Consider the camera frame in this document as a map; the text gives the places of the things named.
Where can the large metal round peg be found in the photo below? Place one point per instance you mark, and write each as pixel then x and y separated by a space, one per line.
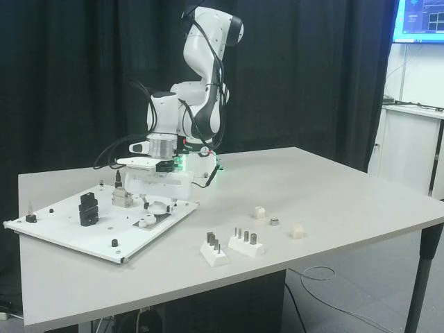
pixel 254 239

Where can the black under-table cabinet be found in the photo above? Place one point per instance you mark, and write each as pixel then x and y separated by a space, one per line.
pixel 208 305

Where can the white task board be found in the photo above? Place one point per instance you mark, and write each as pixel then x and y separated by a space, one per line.
pixel 62 232

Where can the white round peg holder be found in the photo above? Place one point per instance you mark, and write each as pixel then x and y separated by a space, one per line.
pixel 246 249

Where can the medium metal round peg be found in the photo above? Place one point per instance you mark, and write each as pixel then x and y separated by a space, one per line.
pixel 247 236

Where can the black D-SUB plug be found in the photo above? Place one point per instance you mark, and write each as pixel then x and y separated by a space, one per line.
pixel 89 209

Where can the white medium gear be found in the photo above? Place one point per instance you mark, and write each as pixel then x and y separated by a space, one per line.
pixel 150 219

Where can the flat white mounting plate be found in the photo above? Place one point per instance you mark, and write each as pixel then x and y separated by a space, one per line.
pixel 138 163

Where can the medium metal square peg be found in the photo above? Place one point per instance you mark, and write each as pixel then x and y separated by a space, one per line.
pixel 214 243

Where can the large metal square peg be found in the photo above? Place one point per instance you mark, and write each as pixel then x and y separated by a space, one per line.
pixel 210 237

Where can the black table leg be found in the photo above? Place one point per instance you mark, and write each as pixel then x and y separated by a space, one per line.
pixel 421 263

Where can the white cabinet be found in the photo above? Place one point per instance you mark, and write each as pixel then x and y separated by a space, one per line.
pixel 409 149

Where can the white power strip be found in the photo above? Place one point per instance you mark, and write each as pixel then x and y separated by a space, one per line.
pixel 3 315

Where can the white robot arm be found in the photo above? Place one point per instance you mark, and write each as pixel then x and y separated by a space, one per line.
pixel 204 45

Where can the black USB plug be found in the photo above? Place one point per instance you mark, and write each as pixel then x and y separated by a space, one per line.
pixel 118 180

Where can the clear Ethernet plug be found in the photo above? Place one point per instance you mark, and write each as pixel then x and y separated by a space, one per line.
pixel 30 209

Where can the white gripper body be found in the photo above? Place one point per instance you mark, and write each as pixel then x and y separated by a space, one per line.
pixel 159 184

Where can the small white cube holder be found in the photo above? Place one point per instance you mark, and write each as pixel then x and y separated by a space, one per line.
pixel 259 212
pixel 297 231

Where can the white large gear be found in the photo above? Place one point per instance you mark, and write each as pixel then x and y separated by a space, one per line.
pixel 158 207

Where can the blue screen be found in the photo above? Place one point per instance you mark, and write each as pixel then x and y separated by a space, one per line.
pixel 419 17

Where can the white square peg holder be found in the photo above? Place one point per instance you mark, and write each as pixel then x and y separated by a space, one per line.
pixel 215 259

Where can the metal bolt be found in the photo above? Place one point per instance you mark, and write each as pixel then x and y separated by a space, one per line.
pixel 275 221

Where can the black curtain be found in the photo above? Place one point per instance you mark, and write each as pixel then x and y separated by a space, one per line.
pixel 69 69

